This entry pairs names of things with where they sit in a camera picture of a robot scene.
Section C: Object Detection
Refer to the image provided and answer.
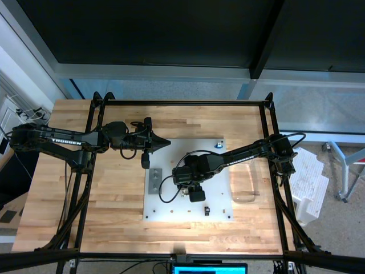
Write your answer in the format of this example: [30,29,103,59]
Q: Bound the black aluminium frame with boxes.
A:
[0,91,365,274]

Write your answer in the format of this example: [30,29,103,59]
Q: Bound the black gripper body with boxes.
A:
[133,116,153,170]
[179,184,206,204]

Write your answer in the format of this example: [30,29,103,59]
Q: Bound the white foam block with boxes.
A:
[288,147,331,228]

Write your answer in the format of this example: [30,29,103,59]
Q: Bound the brown cardboard box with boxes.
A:
[0,191,29,229]

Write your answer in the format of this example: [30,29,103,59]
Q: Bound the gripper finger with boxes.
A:
[151,131,171,143]
[151,142,171,154]

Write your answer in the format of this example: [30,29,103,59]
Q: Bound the laptop with blue screen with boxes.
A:
[170,262,248,274]

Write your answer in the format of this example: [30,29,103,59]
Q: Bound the white plastic board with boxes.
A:
[141,139,234,223]

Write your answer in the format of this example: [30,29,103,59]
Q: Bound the grey metal plate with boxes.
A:
[147,167,163,195]

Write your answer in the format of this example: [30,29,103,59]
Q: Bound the grey metal wheeled stand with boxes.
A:
[322,141,365,204]

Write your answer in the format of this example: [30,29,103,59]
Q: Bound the clear plastic tub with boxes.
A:
[228,156,265,205]

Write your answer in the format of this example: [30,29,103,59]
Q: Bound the black cable loop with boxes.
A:
[281,131,307,152]
[158,175,184,204]
[119,139,138,160]

